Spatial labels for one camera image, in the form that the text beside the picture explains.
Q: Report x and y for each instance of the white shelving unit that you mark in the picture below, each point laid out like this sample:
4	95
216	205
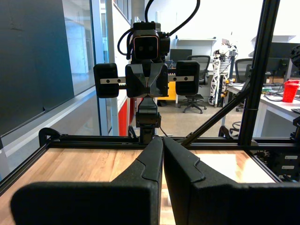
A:
197	43

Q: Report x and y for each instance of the small black monitor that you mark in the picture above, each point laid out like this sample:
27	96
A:
180	54

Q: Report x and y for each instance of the large black monitor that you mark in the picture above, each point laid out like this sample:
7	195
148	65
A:
281	58

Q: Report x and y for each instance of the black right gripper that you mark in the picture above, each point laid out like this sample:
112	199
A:
106	80

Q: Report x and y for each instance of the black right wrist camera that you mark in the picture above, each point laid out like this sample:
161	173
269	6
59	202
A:
145	47

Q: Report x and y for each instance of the grey mesh office chair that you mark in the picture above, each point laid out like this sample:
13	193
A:
240	70

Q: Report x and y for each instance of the black office chair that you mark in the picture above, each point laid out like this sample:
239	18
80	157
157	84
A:
194	97

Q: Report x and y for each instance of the yellow drawer cabinet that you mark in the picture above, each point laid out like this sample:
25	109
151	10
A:
171	92

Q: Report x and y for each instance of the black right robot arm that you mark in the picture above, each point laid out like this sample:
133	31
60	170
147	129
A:
147	117

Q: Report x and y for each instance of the red plastic container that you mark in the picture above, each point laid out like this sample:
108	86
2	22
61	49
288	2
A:
290	91

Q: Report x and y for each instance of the white office desk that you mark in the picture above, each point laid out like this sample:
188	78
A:
274	105

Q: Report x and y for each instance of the black curved frame bracket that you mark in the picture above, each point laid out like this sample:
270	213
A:
42	136

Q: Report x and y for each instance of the white lattice robot frame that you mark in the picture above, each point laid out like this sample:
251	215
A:
216	77

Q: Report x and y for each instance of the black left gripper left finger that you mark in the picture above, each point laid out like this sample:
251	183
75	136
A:
93	204

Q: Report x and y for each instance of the black aluminium table frame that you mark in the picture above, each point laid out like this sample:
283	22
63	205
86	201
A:
259	70

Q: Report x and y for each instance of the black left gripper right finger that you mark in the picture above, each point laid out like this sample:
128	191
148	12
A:
234	206

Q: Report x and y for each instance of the red panel cabinet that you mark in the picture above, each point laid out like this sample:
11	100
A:
123	117

